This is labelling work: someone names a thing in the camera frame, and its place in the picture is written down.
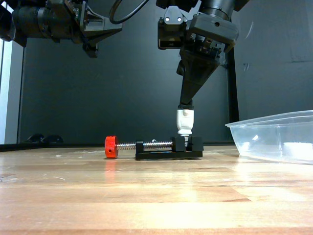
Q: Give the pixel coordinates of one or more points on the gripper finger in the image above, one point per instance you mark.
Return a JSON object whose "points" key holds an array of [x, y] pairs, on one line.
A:
{"points": [[91, 50], [97, 25], [180, 68], [195, 73]]}

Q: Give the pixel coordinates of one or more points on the white power receptacle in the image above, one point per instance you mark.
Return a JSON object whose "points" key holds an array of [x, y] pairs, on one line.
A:
{"points": [[185, 122]]}

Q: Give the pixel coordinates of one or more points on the clear plastic container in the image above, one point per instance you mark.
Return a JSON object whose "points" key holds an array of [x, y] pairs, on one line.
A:
{"points": [[269, 144]]}

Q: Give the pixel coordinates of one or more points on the white block in container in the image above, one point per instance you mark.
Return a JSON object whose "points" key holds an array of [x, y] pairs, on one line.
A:
{"points": [[298, 149]]}

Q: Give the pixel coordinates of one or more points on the black clamp vise with screw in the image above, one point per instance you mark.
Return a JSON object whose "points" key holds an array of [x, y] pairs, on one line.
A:
{"points": [[168, 154]]}

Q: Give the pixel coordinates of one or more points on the dark rounded object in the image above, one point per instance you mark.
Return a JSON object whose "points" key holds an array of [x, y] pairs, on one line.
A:
{"points": [[52, 139], [35, 137]]}

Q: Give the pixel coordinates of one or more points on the red clamp knob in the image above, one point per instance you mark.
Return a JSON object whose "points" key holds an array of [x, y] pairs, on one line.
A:
{"points": [[110, 147]]}

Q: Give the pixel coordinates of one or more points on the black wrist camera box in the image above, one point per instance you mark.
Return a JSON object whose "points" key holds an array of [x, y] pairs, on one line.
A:
{"points": [[171, 36]]}

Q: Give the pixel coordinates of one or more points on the black frame post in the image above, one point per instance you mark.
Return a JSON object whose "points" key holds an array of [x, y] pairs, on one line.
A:
{"points": [[20, 98], [233, 93]]}

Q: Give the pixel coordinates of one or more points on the black rail at table edge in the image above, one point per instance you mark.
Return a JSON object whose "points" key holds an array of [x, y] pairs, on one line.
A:
{"points": [[49, 146]]}

